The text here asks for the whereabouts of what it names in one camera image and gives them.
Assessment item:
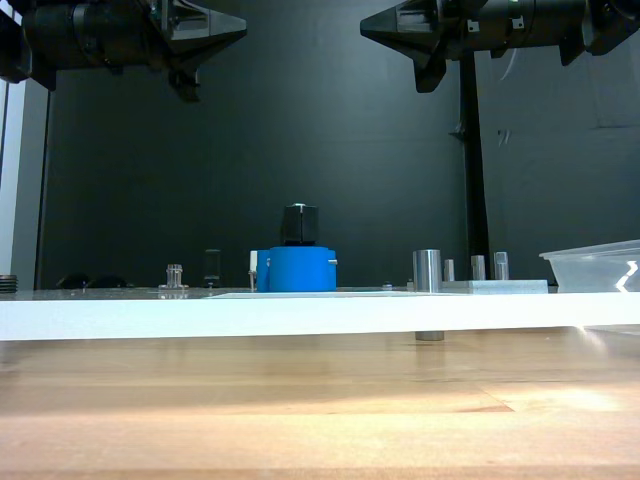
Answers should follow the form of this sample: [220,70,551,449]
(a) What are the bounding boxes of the white plastic board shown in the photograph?
[0,287,640,344]

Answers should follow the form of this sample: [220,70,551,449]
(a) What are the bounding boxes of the blue round connector housing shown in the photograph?
[254,244,339,293]

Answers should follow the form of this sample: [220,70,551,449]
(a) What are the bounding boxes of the black upright plug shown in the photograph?
[204,248,223,289]

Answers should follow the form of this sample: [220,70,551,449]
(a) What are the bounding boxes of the black hex nut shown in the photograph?
[280,201,321,247]

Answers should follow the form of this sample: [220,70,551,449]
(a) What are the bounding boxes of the black vertical post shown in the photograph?
[448,49,490,292]

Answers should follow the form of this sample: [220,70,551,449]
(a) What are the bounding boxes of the clear plastic container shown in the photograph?
[538,238,640,296]

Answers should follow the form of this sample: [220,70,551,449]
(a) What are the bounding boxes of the large steel cylinder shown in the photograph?
[412,248,445,342]

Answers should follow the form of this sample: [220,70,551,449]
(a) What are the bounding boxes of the grey metal peg block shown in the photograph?
[405,278,550,296]

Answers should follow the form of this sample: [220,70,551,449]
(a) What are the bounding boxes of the grey metal column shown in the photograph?
[0,77,50,291]

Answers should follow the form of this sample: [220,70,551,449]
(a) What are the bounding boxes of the clear plastic fitting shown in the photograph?
[158,263,190,292]

